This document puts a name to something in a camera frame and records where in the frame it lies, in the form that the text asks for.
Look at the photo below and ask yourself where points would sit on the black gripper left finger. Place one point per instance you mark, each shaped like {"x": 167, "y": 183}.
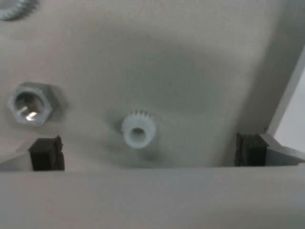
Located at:
{"x": 46, "y": 156}

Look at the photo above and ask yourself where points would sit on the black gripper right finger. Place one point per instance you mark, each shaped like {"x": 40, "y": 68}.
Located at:
{"x": 256, "y": 152}

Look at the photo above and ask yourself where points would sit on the white small gear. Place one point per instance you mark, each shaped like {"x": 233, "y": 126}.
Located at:
{"x": 138, "y": 130}

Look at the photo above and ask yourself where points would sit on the white task board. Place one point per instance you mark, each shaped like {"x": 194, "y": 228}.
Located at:
{"x": 143, "y": 59}

